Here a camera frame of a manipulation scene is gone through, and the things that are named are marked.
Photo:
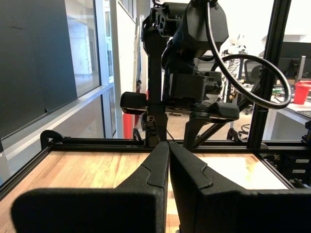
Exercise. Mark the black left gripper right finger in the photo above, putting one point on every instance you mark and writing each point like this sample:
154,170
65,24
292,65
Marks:
243,211

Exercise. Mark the red bucket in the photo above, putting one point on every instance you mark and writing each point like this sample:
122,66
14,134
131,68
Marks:
302,93

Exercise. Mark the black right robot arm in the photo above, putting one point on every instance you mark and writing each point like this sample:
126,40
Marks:
201,24

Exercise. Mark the black keyboard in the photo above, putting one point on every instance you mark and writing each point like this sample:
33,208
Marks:
303,114

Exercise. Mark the black monitor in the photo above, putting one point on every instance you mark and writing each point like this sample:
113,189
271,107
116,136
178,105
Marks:
298,53

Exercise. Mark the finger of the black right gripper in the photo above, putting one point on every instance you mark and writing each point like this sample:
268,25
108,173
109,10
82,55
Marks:
162,126
192,131

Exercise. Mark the black aluminium frame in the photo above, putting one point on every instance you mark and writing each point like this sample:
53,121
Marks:
97,144

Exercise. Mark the white and red partition panel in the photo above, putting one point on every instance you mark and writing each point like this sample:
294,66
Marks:
126,60

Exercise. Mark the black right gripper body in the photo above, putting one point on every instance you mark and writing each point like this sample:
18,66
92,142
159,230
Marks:
179,109

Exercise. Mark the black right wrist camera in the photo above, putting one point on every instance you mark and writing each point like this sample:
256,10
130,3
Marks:
189,85

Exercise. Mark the black control box white labels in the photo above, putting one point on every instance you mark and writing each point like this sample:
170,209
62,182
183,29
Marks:
291,165

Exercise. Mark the white desk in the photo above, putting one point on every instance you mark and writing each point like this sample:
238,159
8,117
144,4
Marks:
291,114

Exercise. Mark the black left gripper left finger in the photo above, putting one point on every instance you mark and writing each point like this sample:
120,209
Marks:
97,211

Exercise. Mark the black office chair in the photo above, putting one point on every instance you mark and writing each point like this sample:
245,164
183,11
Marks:
252,70

